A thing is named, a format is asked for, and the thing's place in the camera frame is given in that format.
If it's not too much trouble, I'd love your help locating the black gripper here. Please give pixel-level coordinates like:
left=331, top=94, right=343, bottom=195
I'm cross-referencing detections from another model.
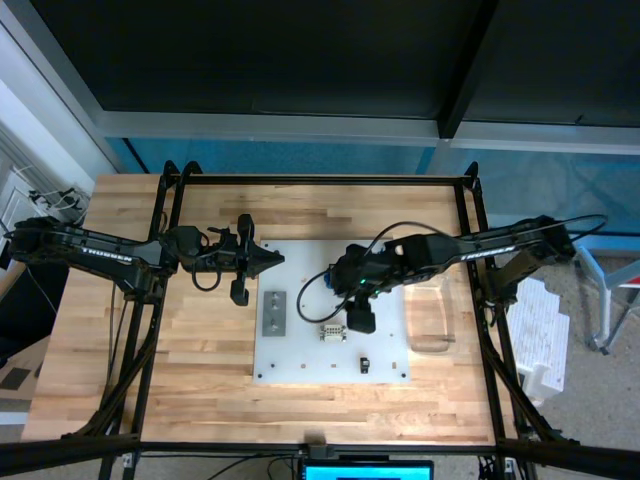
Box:
left=202, top=213, right=285, bottom=307
left=332, top=244, right=387, bottom=335

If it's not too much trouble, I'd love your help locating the grey ten pin connector insert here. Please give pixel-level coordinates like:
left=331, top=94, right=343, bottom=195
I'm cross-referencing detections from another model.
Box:
left=319, top=323, right=350, bottom=345

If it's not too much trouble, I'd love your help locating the grey metal plate with pegs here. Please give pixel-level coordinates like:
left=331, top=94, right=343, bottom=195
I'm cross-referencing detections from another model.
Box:
left=260, top=289, right=289, bottom=339

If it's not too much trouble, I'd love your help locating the white task board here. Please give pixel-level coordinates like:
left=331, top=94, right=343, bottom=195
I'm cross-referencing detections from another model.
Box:
left=253, top=239, right=412, bottom=386

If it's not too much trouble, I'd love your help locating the clear plastic tub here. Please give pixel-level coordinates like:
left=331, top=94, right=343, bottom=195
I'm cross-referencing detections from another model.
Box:
left=404, top=277, right=459, bottom=355

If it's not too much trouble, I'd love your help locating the blue lit screen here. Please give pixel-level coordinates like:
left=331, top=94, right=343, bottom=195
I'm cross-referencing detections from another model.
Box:
left=298, top=458, right=435, bottom=480

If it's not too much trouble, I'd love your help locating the brown cardboard box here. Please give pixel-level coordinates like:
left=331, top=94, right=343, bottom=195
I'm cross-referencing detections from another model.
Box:
left=0, top=335, right=51, bottom=401

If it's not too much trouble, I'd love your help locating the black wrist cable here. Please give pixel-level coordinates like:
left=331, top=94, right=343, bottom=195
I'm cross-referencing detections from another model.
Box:
left=296, top=222, right=449, bottom=324

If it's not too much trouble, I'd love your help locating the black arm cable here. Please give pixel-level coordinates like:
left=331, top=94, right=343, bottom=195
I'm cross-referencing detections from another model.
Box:
left=191, top=252, right=225, bottom=293

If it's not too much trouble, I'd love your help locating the small black camera mount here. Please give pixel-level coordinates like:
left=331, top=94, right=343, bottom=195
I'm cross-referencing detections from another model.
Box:
left=302, top=433, right=331, bottom=459

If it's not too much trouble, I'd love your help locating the grey metal chair frame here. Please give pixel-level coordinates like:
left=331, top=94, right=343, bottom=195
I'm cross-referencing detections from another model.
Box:
left=573, top=244, right=640, bottom=356

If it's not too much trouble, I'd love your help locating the black right forearm cable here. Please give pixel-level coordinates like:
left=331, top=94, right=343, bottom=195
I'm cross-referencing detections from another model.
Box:
left=542, top=213, right=610, bottom=246

